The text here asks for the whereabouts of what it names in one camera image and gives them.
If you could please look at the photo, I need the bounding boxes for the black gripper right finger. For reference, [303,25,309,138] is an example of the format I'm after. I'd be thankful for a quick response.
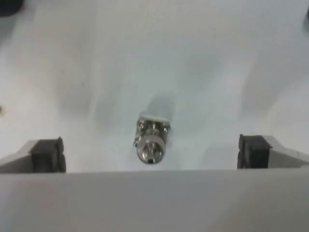
[237,133,309,170]

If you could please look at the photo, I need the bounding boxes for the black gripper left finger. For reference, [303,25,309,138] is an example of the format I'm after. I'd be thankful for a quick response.
[0,136,67,174]

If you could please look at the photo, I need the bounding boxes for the metal BNC plug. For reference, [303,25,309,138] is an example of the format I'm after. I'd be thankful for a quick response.
[134,131,162,165]

